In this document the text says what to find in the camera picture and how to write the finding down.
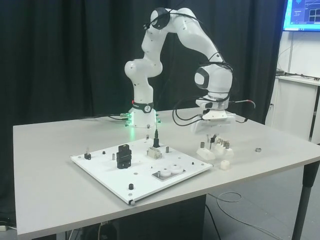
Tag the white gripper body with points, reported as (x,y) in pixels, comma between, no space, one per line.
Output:
(215,123)

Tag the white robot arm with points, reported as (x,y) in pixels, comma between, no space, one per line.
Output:
(200,37)

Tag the metal square peg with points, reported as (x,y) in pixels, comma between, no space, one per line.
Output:
(220,142)
(227,144)

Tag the metal round peg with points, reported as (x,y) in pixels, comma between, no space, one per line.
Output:
(202,145)
(113,157)
(166,149)

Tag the white sloped peg holder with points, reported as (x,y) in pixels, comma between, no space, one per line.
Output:
(219,151)
(205,153)

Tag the white block plug holder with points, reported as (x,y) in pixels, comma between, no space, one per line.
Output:
(229,153)

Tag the small white cube holder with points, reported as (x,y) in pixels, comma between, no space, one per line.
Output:
(225,165)

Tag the small metal nut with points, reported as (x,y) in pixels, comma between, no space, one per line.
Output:
(258,150)

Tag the white small gear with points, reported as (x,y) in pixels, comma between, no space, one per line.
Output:
(164,173)

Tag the white cabinet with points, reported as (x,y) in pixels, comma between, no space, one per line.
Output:
(292,105)

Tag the black bolt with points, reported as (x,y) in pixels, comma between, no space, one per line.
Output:
(130,186)

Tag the dark table leg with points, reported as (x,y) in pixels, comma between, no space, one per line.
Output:
(303,200)

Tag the white task board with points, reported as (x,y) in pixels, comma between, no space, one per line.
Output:
(105,175)

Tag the blue screen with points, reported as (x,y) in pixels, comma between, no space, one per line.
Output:
(303,15)

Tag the black curtain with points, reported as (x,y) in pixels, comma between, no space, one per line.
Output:
(62,62)

